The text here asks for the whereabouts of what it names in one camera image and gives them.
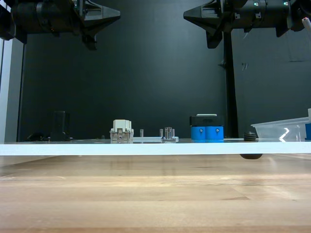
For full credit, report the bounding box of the black low clamp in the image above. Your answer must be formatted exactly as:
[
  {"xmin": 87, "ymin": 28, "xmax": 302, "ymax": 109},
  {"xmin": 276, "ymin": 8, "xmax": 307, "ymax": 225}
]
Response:
[{"xmin": 27, "ymin": 132, "xmax": 51, "ymax": 142}]

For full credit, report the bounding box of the black upright block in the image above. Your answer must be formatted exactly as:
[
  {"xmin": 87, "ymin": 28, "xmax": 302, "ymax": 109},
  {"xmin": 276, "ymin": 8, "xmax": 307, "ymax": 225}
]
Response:
[{"xmin": 50, "ymin": 111, "xmax": 71, "ymax": 142}]

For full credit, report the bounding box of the clear plastic tub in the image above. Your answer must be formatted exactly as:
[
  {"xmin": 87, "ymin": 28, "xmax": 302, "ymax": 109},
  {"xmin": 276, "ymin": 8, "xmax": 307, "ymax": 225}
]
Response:
[{"xmin": 250, "ymin": 116, "xmax": 311, "ymax": 142}]

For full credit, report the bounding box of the black connector housing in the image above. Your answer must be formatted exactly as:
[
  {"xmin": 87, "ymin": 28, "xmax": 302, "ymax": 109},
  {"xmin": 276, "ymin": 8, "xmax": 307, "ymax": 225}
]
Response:
[{"xmin": 189, "ymin": 115, "xmax": 225, "ymax": 128}]

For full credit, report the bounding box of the black frame post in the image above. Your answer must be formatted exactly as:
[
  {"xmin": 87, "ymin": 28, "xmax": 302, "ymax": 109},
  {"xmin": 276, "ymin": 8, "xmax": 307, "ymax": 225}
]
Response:
[{"xmin": 218, "ymin": 31, "xmax": 240, "ymax": 138}]

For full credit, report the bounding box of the beige grey connector housing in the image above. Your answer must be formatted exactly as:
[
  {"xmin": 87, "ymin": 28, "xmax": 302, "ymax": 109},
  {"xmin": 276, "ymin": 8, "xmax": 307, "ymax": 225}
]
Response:
[{"xmin": 109, "ymin": 119, "xmax": 135, "ymax": 144}]

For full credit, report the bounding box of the grey frame post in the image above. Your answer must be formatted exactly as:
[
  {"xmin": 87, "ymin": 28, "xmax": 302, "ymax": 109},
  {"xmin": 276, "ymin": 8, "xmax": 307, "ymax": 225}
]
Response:
[{"xmin": 0, "ymin": 38, "xmax": 25, "ymax": 143}]

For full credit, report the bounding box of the black rubber foot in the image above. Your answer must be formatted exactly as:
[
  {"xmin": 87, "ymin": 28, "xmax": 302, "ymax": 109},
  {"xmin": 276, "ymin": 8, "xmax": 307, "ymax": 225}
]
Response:
[{"xmin": 240, "ymin": 153, "xmax": 263, "ymax": 161}]

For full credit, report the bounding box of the rj45 connector with white cable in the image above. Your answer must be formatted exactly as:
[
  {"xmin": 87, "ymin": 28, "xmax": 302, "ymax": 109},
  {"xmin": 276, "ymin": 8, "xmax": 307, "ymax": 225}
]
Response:
[{"xmin": 302, "ymin": 17, "xmax": 311, "ymax": 34}]

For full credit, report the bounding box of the metal coaxial connector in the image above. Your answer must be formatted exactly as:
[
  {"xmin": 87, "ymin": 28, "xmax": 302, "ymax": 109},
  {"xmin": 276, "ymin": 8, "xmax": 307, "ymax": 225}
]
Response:
[{"xmin": 162, "ymin": 126, "xmax": 179, "ymax": 144}]

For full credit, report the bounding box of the blue double mount block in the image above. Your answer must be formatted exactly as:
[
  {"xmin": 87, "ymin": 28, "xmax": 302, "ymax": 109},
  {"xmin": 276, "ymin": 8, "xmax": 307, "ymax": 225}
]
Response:
[{"xmin": 190, "ymin": 125, "xmax": 225, "ymax": 142}]

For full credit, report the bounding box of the clear acrylic bar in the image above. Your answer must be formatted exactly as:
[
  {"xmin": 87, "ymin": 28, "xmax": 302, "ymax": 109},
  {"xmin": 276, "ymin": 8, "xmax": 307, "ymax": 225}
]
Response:
[{"xmin": 133, "ymin": 136, "xmax": 163, "ymax": 143}]

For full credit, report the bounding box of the white board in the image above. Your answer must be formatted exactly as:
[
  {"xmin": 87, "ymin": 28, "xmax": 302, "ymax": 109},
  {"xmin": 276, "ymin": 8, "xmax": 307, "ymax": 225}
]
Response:
[{"xmin": 0, "ymin": 138, "xmax": 311, "ymax": 156}]

